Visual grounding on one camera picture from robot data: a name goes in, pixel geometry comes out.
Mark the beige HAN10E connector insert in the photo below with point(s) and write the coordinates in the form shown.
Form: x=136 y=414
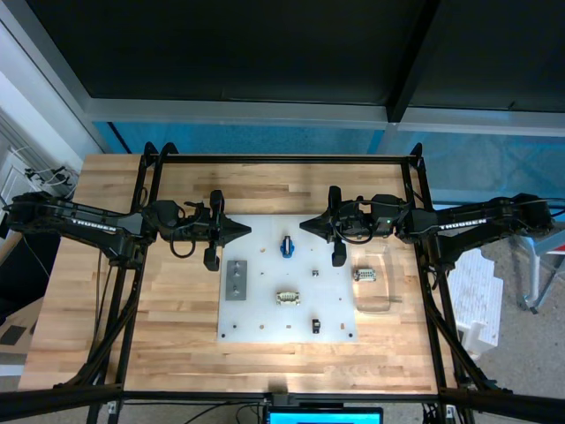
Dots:
x=362 y=274

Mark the grey metal stand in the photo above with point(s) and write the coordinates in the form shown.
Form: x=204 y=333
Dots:
x=535 y=265

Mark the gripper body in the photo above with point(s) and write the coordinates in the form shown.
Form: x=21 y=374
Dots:
x=215 y=229
x=337 y=225

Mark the grey metal block with pegs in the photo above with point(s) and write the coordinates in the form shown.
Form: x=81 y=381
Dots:
x=231 y=287

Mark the small black camera box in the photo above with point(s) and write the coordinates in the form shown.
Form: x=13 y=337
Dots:
x=282 y=399

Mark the beige HAN10E socket base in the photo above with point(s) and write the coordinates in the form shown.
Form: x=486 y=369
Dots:
x=288 y=298

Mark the black aluminium frame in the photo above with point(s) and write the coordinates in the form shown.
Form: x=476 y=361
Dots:
x=282 y=158

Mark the black plastic connector housing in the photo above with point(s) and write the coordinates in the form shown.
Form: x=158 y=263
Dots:
x=315 y=327

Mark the white ribbed foam block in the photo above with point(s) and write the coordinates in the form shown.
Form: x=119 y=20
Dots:
x=476 y=300

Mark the brown cardboard box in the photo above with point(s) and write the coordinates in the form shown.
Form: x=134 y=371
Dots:
x=22 y=318

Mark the black vertical wall post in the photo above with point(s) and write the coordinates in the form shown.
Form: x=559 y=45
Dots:
x=412 y=57

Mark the white task board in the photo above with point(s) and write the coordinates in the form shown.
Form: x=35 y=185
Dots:
x=265 y=309

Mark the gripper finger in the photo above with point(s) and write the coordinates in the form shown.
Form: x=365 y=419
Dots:
x=234 y=234
x=321 y=221
x=321 y=231
x=234 y=225

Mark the clear plastic tub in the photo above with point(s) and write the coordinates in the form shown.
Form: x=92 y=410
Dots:
x=375 y=296

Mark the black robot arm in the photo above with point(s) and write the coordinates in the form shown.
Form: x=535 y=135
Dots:
x=88 y=223
x=463 y=225

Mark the blue clamp connector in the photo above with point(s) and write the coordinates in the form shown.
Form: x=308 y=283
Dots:
x=282 y=252

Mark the blue laptop screen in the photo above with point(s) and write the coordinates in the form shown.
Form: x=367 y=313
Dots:
x=322 y=417

